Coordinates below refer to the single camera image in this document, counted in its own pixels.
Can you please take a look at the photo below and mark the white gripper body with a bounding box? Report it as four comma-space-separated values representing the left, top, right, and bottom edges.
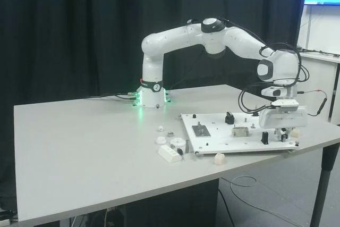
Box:
259, 108, 309, 130

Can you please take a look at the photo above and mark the white task board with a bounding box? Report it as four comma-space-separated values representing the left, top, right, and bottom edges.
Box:
177, 112, 300, 156

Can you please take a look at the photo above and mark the thin black rod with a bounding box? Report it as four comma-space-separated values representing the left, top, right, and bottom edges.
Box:
316, 98, 328, 115

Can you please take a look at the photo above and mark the dark table leg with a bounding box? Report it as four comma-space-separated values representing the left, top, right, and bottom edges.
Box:
310, 147, 334, 227

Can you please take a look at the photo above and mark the black curtain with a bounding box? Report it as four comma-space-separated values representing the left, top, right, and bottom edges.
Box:
0, 0, 306, 212

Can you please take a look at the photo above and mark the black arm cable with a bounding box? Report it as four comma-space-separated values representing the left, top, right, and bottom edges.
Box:
260, 42, 310, 83

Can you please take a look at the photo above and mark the black base cable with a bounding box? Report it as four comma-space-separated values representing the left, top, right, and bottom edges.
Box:
86, 93, 140, 102

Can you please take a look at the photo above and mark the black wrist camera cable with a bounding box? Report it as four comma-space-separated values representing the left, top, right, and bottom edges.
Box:
238, 82, 274, 113

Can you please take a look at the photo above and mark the thin grey floor cable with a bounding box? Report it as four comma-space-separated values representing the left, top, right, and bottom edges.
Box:
228, 175, 262, 227

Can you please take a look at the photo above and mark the black floor cable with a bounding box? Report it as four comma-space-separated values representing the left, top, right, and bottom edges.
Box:
218, 189, 234, 227

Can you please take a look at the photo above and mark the long white peg holder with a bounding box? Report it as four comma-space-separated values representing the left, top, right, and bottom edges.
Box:
158, 145, 184, 163

